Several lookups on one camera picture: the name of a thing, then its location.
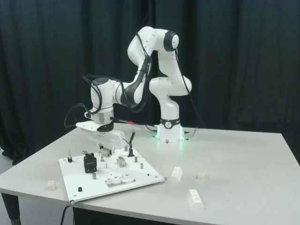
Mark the thin black rod red tag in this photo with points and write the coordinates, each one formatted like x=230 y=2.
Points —
x=122 y=120

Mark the large metal round peg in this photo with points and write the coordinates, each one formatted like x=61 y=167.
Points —
x=93 y=176

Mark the metal nut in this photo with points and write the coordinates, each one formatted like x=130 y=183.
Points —
x=84 y=152

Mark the black curtain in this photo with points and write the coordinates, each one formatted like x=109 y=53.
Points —
x=47 y=58

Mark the black D-SUB plug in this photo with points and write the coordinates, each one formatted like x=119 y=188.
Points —
x=90 y=164

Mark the long white holder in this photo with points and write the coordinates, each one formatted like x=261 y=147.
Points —
x=195 y=199
x=175 y=174

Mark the white small gear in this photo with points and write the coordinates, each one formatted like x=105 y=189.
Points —
x=108 y=182

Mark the flat white mount plate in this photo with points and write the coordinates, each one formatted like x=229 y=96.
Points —
x=89 y=125

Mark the metal BNC plug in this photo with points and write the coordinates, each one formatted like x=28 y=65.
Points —
x=102 y=159

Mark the white medium gear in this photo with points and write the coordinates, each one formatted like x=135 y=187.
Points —
x=115 y=180

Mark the white task board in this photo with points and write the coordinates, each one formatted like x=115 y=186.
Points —
x=77 y=178

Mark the small white cube holder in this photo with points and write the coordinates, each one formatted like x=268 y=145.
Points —
x=52 y=185
x=201 y=175

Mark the black table leg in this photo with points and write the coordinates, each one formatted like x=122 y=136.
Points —
x=10 y=208

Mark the metal pin plug black base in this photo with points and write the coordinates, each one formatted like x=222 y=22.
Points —
x=69 y=159

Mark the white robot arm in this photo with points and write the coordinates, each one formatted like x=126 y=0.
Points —
x=168 y=105

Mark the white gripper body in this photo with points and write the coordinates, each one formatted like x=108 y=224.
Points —
x=110 y=138

